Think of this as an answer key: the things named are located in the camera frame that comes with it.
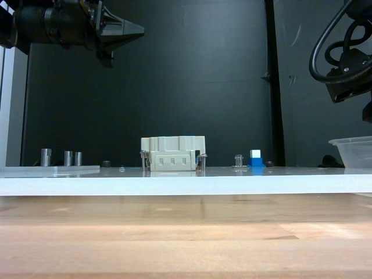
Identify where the black vertical frame post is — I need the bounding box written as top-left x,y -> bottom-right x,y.
263,0 -> 288,167

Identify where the small silver threaded socket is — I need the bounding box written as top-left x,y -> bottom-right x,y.
231,154 -> 248,170

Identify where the clear plastic tub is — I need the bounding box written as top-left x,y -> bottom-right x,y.
328,135 -> 372,176

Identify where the blue plastic holder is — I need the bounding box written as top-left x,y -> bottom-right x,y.
247,157 -> 266,169

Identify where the black rounded object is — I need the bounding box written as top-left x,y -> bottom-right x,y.
320,155 -> 346,169

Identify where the white board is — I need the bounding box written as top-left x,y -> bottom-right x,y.
0,165 -> 372,196

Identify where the thick black cable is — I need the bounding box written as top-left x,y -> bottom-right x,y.
309,0 -> 372,83

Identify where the thin black coiled cable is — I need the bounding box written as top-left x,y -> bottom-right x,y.
327,17 -> 372,65

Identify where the clear acrylic plate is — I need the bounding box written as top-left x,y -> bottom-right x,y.
1,165 -> 101,178

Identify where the notched silver metal post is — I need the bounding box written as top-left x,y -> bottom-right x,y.
40,148 -> 52,167

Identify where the pale vertical frame post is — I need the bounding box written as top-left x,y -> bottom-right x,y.
0,45 -> 29,168

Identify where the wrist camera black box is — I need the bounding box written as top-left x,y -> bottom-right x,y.
96,48 -> 115,69
324,47 -> 372,103

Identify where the beige connector base with screws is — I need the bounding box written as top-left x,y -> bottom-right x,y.
140,135 -> 209,173

